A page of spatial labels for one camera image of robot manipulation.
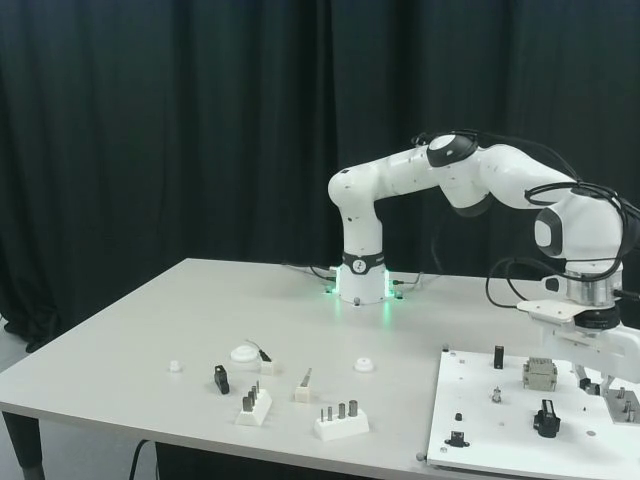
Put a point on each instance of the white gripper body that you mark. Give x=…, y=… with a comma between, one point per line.
x=590, y=345

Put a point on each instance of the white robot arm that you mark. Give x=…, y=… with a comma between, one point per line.
x=400, y=170

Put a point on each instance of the grey metal bolt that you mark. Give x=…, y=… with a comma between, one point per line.
x=306, y=379

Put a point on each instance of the small white bolt holder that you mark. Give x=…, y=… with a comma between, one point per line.
x=303, y=395

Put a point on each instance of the black waterproof plug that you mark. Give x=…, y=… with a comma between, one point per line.
x=546, y=421

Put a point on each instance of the metal BNC plug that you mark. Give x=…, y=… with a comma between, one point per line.
x=496, y=395

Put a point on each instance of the white task board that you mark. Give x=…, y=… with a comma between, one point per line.
x=480, y=430

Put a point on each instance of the white medium gear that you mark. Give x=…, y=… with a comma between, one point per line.
x=364, y=365

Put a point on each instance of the large metal round peg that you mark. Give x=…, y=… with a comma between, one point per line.
x=353, y=407

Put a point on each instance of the medium metal round peg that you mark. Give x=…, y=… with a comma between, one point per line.
x=342, y=410

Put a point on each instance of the white round peg holder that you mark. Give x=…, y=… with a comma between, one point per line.
x=341, y=426

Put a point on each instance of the small white plug holder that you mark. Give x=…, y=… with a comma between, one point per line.
x=270, y=368

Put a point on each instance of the white square peg holder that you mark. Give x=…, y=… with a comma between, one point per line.
x=253, y=414

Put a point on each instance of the white large gear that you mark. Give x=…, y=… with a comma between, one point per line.
x=243, y=355

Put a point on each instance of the black D-SUB plug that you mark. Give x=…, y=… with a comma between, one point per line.
x=220, y=378

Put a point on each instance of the white small gear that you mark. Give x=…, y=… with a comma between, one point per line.
x=173, y=366

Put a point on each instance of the black curtain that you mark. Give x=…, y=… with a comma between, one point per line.
x=150, y=125

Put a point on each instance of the dark table leg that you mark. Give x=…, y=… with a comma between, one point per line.
x=22, y=442

